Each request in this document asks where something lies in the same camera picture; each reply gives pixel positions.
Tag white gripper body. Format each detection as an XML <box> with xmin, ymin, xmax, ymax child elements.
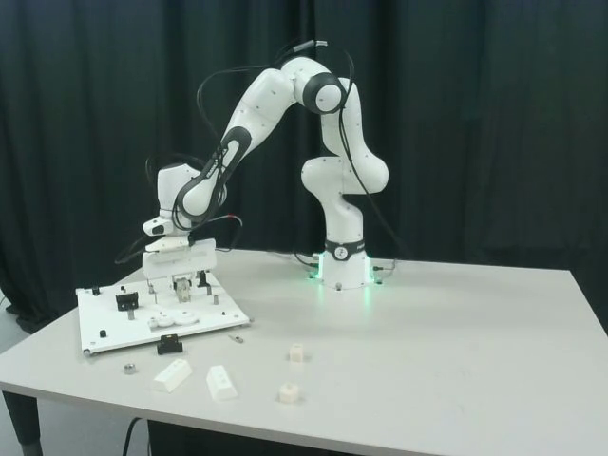
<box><xmin>142</xmin><ymin>239</ymin><xmax>219</xmax><ymax>278</ymax></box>

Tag flat white wrist plate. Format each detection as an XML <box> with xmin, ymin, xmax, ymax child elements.
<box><xmin>143</xmin><ymin>237</ymin><xmax>197</xmax><ymax>254</ymax></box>

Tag white task board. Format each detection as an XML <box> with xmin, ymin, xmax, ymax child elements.
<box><xmin>77</xmin><ymin>274</ymin><xmax>251</xmax><ymax>355</ymax></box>

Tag black D-SUB plug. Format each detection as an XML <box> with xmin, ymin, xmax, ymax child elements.
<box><xmin>157</xmin><ymin>333</ymin><xmax>184</xmax><ymax>356</ymax></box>

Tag long white peg holder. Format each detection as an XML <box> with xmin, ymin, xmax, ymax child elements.
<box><xmin>205</xmin><ymin>364</ymin><xmax>239</xmax><ymax>403</ymax></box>
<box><xmin>152</xmin><ymin>358</ymin><xmax>194</xmax><ymax>395</ymax></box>

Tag black curtains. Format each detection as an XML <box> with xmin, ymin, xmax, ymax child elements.
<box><xmin>0</xmin><ymin>0</ymin><xmax>608</xmax><ymax>333</ymax></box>

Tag black table leg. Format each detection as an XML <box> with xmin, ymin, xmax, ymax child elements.
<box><xmin>0</xmin><ymin>388</ymin><xmax>41</xmax><ymax>456</ymax></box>

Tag black looped wrist cable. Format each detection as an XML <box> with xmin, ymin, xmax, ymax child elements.
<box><xmin>114</xmin><ymin>226</ymin><xmax>161</xmax><ymax>266</ymax></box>

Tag black base cable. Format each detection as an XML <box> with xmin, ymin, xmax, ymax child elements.
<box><xmin>264</xmin><ymin>248</ymin><xmax>325</xmax><ymax>268</ymax></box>

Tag black floor cable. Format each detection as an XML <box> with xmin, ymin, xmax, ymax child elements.
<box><xmin>123</xmin><ymin>416</ymin><xmax>144</xmax><ymax>456</ymax></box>

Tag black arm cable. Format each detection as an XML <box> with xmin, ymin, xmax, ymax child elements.
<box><xmin>277</xmin><ymin>39</ymin><xmax>414</xmax><ymax>279</ymax></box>

